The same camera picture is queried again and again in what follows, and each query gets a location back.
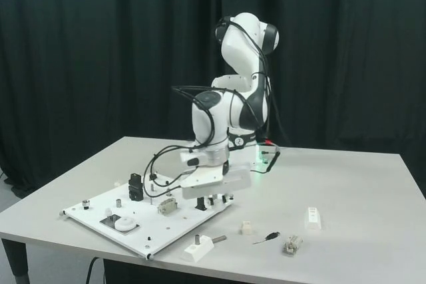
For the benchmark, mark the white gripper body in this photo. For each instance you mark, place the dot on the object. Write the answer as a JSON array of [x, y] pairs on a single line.
[[238, 177]]

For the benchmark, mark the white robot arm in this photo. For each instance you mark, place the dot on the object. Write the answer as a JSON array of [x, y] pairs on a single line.
[[209, 121]]

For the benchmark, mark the white large gear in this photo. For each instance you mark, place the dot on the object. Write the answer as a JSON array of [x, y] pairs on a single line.
[[126, 223]]

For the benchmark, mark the white small gear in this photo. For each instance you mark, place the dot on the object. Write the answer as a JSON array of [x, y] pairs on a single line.
[[108, 211]]

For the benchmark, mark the flat white mounting plate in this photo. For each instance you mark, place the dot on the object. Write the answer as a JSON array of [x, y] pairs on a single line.
[[203, 177]]

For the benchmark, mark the white task board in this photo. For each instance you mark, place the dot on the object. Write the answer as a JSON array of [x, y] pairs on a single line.
[[186, 227]]

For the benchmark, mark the small white cube holder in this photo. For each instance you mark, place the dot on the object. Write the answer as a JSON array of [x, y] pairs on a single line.
[[246, 227]]

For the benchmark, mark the metal bolt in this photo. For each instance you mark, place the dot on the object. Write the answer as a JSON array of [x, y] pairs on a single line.
[[168, 193]]

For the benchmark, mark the long white peg holder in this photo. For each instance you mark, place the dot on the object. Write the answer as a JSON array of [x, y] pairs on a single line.
[[199, 250]]

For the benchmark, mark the black USB plug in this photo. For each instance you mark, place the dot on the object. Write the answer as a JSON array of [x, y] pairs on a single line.
[[272, 235]]

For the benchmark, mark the small black plug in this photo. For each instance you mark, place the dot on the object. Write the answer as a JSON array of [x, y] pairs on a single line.
[[153, 177]]

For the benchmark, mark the black D-SUB plug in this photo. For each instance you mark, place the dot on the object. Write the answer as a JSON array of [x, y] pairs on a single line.
[[134, 188]]

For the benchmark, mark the white holder with holes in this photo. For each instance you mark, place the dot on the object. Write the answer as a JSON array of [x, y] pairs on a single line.
[[313, 219]]

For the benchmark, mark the metal BNC plug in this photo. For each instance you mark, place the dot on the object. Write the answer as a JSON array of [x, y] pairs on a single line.
[[86, 205]]

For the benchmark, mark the black table leg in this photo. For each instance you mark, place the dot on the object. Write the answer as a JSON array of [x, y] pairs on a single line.
[[15, 264]]

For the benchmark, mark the black curtains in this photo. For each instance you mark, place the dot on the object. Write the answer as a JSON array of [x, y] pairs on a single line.
[[66, 31]]

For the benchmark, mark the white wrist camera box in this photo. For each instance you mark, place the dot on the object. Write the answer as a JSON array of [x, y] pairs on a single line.
[[193, 159]]

